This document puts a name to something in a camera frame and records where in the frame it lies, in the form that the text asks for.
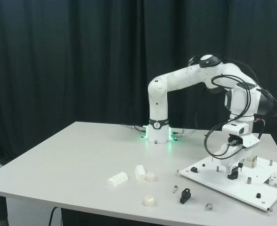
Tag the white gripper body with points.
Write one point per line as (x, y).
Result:
(231, 156)

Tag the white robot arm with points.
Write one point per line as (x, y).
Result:
(181, 75)

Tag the black plug block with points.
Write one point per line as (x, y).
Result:
(233, 175)

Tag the white task board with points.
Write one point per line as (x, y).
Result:
(237, 190)

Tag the small black socket piece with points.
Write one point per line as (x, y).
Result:
(195, 169)

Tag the small black knob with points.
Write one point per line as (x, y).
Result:
(258, 195)

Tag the white medium gear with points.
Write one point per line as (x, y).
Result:
(273, 182)

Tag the metal bolt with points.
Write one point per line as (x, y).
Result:
(209, 206)

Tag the black plug with brass face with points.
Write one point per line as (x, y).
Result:
(185, 196)

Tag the small metal plug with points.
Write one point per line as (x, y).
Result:
(175, 189)

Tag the small cream cube holder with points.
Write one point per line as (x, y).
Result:
(150, 177)

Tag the small white cube holder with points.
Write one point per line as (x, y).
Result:
(148, 200)

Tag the white wedge-shaped holder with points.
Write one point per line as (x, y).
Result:
(139, 172)

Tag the long white holder with holes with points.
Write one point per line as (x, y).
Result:
(117, 180)

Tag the black curtain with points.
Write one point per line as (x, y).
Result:
(70, 58)

